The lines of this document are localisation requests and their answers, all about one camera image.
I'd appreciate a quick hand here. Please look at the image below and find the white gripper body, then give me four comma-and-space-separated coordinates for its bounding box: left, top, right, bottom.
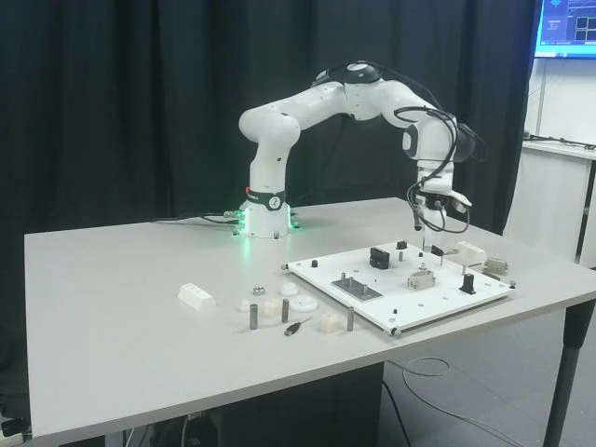
422, 203, 450, 230

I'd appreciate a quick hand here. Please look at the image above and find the black base cable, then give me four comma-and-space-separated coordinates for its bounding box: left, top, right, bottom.
152, 210, 244, 226

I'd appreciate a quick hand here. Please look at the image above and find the white task board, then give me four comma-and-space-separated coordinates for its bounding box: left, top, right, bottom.
280, 241, 520, 337

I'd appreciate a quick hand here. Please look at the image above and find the white cabinet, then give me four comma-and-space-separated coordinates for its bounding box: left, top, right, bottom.
515, 58, 596, 270

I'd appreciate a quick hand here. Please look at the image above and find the dark grey table leg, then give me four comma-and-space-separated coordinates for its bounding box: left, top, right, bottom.
543, 297, 590, 447

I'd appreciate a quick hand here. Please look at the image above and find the black USB plug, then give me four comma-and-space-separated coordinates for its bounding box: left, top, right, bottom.
284, 317, 311, 339

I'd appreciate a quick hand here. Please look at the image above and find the white holder with three holes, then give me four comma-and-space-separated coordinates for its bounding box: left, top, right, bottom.
455, 240, 489, 270

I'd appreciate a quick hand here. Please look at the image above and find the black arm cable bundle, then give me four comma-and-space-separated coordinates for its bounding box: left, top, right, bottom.
320, 62, 483, 234

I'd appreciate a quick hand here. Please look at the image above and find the thin black cable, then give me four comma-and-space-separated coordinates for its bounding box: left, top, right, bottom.
521, 133, 596, 152

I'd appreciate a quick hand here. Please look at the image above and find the blue screen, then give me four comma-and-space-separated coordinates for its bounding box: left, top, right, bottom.
534, 0, 596, 60

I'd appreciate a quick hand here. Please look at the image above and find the black curtain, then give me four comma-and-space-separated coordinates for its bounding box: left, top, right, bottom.
0, 0, 544, 415

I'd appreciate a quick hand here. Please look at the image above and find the beige waterproof plug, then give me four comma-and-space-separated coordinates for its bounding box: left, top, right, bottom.
482, 257, 512, 275

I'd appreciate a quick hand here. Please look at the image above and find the long white holder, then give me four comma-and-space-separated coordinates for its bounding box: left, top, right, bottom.
177, 281, 218, 310

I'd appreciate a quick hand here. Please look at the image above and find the white large gear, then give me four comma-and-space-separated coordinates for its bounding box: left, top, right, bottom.
291, 296, 319, 316

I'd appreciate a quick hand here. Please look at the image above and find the grey floor cable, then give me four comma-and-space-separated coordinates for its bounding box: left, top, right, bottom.
401, 355, 558, 413

